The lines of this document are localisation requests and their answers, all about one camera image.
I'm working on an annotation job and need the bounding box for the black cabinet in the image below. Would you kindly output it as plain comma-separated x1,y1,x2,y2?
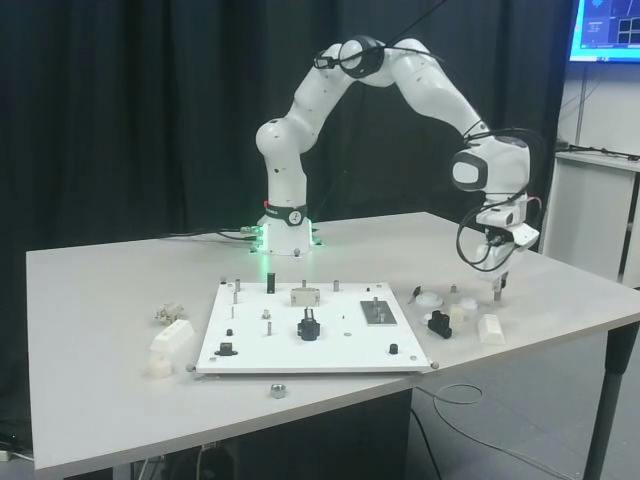
219,387,415,480

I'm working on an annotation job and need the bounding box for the blue screen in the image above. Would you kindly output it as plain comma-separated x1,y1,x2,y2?
567,0,640,65

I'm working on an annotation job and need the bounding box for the beige Ethernet plug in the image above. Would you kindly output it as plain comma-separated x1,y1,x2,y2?
151,303,189,326

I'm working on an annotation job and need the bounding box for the white camera box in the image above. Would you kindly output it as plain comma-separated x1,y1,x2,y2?
476,207,517,227

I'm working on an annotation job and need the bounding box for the black base cable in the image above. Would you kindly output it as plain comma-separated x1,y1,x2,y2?
169,225,264,244

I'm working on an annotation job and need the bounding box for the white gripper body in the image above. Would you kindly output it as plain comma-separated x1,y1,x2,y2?
474,241,519,281

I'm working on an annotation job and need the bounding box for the white cabinet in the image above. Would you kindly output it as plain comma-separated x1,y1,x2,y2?
552,148,640,291

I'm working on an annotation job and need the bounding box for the flat white mounting plate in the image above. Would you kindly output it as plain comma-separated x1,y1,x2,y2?
507,223,541,250

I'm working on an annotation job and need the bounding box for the black cable bundle along arm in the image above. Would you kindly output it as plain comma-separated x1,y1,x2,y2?
314,42,546,151

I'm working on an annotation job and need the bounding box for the grey floor cable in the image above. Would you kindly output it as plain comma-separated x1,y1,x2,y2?
430,383,491,454

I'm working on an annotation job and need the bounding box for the black table leg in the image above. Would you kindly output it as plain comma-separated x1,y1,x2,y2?
583,319,632,480

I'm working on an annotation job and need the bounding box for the black D-SUB plug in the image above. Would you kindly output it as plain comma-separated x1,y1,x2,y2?
426,309,454,341

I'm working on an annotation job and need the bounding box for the black curtain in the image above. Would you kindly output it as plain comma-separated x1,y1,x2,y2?
0,0,574,451

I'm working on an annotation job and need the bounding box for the long white peg holder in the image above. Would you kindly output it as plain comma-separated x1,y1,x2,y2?
149,319,195,359

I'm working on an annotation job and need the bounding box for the black connector block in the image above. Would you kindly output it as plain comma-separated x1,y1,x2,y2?
296,308,324,343

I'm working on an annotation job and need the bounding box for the black looped gripper cable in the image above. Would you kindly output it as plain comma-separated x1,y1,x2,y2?
456,207,494,266

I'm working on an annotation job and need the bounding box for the white task board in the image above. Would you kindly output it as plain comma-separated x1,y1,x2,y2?
192,279,435,375

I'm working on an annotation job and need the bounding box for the white holder with three holes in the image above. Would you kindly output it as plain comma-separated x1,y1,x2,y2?
477,313,507,346

